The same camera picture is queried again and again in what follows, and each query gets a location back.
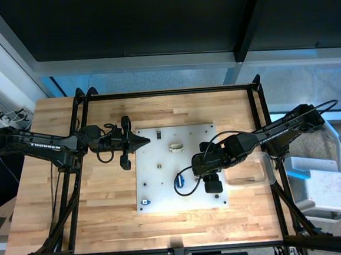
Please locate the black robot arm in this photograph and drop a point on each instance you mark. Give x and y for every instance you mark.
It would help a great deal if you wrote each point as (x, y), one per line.
(42, 145)
(271, 134)

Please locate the small black socket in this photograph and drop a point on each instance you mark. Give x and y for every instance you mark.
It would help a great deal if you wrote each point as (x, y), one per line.
(159, 134)

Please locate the brown cardboard sheet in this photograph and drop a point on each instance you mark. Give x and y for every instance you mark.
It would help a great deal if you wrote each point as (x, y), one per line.
(3, 217)

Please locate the white step stool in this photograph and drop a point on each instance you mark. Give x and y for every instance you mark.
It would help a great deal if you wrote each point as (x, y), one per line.
(331, 185)

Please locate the dark metal cylinder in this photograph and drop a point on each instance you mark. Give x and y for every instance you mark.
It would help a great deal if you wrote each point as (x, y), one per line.
(196, 178)

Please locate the white taskboard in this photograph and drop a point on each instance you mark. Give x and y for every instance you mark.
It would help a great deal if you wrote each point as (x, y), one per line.
(164, 199)

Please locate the D-sub connector blue mount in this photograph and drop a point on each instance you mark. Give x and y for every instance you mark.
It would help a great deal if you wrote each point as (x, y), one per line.
(180, 181)

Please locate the beige multi-pin connector housing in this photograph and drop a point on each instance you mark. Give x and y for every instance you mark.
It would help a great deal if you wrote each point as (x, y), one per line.
(176, 147)

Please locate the clear plastic tub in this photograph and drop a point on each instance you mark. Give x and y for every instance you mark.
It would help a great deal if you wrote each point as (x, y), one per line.
(245, 172)

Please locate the black aluminium frame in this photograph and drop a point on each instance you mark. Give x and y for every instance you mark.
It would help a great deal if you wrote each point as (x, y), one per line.
(167, 92)

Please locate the black low camera box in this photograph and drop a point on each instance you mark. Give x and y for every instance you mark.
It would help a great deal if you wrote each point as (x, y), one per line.
(180, 250)

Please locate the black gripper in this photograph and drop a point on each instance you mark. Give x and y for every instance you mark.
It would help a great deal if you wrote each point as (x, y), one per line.
(209, 163)
(115, 140)

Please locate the small blue mounted connector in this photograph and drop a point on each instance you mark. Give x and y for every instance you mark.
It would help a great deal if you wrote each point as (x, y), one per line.
(145, 201)

